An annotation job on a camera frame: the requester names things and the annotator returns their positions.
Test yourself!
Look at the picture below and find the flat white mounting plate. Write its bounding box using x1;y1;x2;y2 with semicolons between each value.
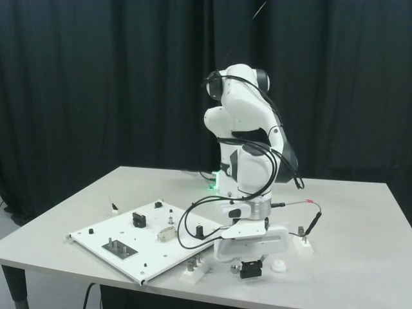
221;220;268;241

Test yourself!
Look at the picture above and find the black cable under table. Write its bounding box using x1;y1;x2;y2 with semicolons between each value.
84;283;98;309

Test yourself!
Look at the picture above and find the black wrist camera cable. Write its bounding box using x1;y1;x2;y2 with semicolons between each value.
176;198;233;250

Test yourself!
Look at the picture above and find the black box under table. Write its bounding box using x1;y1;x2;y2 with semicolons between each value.
99;285;200;309

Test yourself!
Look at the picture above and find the white medium gear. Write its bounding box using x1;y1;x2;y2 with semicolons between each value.
271;259;288;274

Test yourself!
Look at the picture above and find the white round peg holder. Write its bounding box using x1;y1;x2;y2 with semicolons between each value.
182;260;212;286

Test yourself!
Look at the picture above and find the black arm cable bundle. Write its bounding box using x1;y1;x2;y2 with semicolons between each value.
201;69;305;191

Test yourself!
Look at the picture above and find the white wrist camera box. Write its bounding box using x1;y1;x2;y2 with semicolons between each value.
220;205;250;223

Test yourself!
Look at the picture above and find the black curtain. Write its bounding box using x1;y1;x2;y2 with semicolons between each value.
0;0;412;223

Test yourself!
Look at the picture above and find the white square peg holder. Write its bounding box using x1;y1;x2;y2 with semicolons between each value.
291;234;315;256

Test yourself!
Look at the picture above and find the black table leg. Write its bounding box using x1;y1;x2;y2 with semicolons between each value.
1;265;28;309

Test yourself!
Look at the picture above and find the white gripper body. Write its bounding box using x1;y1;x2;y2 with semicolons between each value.
213;225;290;262

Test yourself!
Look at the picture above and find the white task board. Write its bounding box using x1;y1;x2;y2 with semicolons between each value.
66;199;226;286

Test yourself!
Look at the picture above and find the silver wrist ring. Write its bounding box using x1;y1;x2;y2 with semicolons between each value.
249;199;272;221

